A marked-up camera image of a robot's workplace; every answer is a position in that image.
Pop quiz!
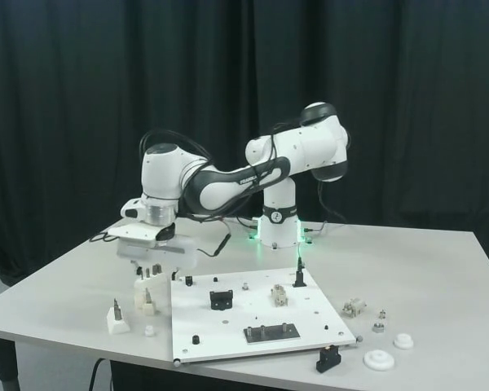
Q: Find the black floor cable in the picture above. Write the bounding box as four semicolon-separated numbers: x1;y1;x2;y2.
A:
90;357;109;391

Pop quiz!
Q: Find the black curtain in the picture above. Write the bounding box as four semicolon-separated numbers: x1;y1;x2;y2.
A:
0;0;489;272

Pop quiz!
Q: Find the flat white mount plate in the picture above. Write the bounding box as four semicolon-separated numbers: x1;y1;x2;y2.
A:
107;222;176;248

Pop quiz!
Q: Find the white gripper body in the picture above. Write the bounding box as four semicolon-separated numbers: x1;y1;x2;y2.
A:
117;238;199;270

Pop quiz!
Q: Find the white stepped plug holder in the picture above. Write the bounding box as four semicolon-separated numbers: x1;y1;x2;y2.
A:
134;278;169;302

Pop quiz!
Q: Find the white wedge peg holder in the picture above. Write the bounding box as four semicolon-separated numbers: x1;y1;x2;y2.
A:
106;313;130;336

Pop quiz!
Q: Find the white rounded block holder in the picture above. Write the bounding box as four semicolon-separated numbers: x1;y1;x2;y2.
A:
134;300;156;318

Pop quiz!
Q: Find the white camera box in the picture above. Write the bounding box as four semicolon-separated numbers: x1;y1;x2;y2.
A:
121;198;148;221

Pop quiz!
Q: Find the black plug with thin cable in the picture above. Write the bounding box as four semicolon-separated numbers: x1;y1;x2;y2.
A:
293;257;307;287

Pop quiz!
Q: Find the black under-table panel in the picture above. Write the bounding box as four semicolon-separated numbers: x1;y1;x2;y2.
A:
108;360;213;391

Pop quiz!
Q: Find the white medium gear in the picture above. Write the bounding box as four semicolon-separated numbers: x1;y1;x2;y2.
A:
392;332;415;350

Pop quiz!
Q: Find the dark grey table leg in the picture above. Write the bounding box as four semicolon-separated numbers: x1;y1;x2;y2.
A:
0;336;20;391

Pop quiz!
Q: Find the white task board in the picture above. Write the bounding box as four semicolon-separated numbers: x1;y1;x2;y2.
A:
169;266;360;366

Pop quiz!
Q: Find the black D-SUB plug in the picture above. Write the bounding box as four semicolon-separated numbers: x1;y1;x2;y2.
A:
315;345;342;374

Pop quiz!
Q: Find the white large gear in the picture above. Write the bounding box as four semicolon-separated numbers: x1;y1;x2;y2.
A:
363;349;395;371

